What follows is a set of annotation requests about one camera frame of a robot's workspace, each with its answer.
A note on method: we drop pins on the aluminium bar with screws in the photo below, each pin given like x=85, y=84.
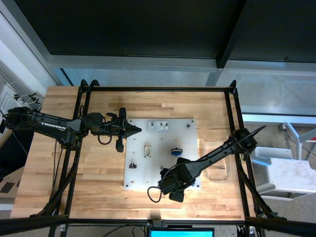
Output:
x=158, y=125

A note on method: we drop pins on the blue clamp with black top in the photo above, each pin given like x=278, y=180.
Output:
x=176, y=152

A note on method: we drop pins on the white plastic stool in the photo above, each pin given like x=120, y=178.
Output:
x=288, y=172

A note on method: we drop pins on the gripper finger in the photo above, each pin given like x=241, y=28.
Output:
x=131, y=132
x=132, y=127

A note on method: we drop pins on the grey metal stand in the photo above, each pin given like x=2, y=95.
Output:
x=295, y=133

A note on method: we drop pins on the small black socket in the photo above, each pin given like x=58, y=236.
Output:
x=133, y=165

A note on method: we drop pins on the blue laptop screen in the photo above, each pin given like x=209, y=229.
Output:
x=180, y=233

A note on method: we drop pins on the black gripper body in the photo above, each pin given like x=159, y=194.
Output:
x=175, y=184
x=113, y=127

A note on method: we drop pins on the black metal frame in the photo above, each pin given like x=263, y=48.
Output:
x=111, y=221

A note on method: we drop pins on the cardboard box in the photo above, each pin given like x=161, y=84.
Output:
x=11, y=184

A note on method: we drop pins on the beige connector housing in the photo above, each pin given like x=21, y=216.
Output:
x=147, y=151

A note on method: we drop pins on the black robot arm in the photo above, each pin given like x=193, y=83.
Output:
x=54, y=126
x=217, y=151

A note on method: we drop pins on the clear plastic tub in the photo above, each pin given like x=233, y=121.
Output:
x=218, y=172

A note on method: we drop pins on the small black camera box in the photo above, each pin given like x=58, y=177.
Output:
x=157, y=223

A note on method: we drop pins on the black vertical post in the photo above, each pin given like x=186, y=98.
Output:
x=229, y=32

